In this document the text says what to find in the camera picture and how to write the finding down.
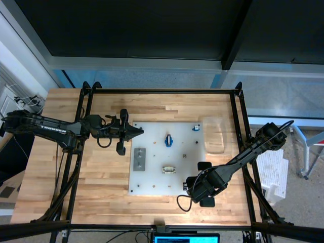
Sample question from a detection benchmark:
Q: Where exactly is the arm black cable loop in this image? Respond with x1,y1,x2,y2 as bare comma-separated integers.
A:
97,134,112,149
176,193,194,213

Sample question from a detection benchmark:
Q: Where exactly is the white and black cable bundle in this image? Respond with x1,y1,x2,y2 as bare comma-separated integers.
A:
14,95,43,107

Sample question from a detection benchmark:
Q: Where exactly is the grey metal stand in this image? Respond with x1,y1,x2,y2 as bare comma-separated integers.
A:
291,125,324,180

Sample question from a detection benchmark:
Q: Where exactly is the white taskboard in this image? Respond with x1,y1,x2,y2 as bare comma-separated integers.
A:
128,121,210,196

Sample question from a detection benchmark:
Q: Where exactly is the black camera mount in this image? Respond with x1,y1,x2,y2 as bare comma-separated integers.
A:
151,219,171,233

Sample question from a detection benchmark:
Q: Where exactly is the clear plastic tub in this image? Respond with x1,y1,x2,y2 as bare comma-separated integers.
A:
202,116,227,155

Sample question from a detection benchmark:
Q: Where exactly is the laptop screen with blue edge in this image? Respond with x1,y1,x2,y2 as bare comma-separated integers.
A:
151,233,220,243

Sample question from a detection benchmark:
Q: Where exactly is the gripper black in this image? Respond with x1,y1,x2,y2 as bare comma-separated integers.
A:
111,108,145,156
185,161,216,207

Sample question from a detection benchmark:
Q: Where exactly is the black metal frame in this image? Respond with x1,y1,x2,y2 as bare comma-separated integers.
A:
0,80,324,243

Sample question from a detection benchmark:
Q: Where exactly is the brown cardboard box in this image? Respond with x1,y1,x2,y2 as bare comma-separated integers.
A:
0,169,26,203

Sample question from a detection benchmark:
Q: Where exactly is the white foam packaging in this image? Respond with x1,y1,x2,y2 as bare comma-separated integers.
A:
255,149,289,207

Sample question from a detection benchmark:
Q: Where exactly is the grey metal base plate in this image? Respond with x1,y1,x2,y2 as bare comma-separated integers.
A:
132,148,147,172

